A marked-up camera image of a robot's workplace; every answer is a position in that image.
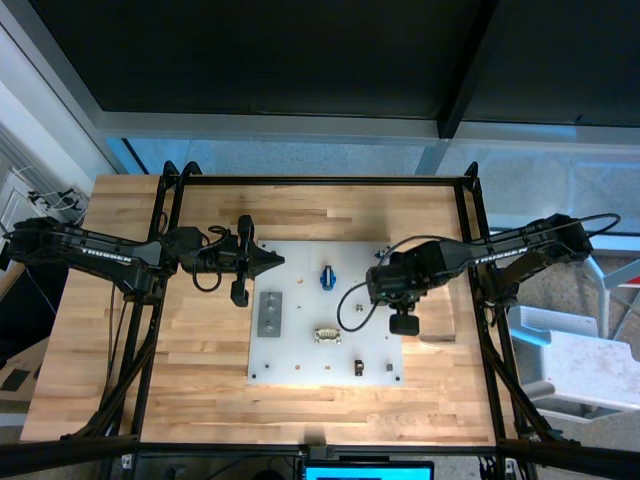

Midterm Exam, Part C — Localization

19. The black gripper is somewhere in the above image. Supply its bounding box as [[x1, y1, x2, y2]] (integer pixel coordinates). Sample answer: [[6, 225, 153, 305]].
[[219, 214, 285, 307], [366, 249, 431, 337]]

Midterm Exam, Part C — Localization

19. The white taskboard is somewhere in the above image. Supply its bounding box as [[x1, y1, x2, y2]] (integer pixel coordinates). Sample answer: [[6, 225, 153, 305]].
[[247, 240, 405, 386]]

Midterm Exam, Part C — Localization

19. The clear plastic tub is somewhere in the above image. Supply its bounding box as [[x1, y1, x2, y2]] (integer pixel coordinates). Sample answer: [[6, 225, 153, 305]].
[[414, 279, 459, 346]]

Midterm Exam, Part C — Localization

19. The grey metal plate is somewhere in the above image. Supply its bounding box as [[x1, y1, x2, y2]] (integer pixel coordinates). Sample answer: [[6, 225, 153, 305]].
[[255, 290, 285, 340]]

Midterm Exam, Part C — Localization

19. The blue-edged screen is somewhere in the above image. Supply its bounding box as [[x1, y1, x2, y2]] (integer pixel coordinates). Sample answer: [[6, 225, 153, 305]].
[[302, 460, 435, 480]]

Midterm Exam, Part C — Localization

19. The white plastic step stool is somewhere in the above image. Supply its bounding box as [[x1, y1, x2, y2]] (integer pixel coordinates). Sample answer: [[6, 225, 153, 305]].
[[507, 304, 640, 424]]

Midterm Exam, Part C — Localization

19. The black diagonal beam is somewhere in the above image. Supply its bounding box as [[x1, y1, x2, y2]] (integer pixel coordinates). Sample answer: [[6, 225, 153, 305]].
[[438, 0, 501, 140]]

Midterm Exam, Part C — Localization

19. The cardboard box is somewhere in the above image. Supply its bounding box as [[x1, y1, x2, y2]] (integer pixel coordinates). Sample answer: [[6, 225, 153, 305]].
[[0, 334, 51, 401]]

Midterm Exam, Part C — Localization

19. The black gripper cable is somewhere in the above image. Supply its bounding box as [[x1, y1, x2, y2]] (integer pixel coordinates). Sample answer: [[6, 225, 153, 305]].
[[337, 237, 444, 332], [191, 224, 234, 294]]

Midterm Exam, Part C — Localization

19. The black aluminium frame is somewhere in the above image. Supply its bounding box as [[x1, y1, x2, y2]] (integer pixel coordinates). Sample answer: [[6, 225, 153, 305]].
[[0, 159, 640, 480]]

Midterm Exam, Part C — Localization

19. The grey window sill rail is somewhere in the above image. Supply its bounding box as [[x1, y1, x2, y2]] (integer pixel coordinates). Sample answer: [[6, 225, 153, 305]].
[[97, 112, 640, 146]]

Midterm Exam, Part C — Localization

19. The black table-edge camera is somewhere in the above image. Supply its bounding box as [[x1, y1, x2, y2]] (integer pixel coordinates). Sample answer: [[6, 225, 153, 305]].
[[305, 439, 335, 461]]

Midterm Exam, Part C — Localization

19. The white metal chair frame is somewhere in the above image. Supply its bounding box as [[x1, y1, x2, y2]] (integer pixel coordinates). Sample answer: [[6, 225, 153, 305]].
[[587, 244, 640, 341]]

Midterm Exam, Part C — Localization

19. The black white cable bundle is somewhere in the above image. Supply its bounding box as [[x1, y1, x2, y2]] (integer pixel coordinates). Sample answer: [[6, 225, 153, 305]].
[[27, 187, 89, 214]]

